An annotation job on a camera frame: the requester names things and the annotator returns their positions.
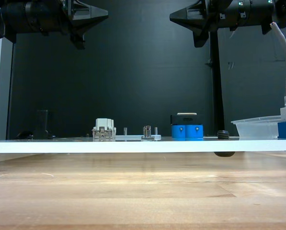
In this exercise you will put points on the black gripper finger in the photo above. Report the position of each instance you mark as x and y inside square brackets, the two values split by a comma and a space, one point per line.
[198, 26]
[90, 12]
[85, 24]
[193, 13]

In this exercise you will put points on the grey-white connector housing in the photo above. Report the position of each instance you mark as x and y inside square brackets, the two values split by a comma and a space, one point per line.
[103, 130]

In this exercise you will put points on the small metal connector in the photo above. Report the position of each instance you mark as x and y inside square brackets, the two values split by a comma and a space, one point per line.
[147, 134]

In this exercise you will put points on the black knurled screw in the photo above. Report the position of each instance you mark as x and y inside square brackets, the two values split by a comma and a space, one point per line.
[223, 134]

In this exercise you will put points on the clear plastic tub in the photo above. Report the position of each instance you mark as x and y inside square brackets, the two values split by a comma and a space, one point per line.
[253, 129]

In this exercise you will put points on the clear block with metal pins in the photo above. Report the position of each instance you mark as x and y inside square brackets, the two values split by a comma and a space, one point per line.
[131, 137]

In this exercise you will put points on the white board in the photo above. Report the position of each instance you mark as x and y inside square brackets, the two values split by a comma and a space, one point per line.
[61, 146]

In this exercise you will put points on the black rubber board foot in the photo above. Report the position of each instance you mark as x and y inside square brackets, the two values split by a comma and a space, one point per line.
[224, 154]

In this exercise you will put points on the black aluminium frame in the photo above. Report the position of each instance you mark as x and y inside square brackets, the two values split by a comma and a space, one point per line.
[217, 83]

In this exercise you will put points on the black connector on blue mount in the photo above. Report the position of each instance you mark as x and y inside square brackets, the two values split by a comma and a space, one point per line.
[181, 131]

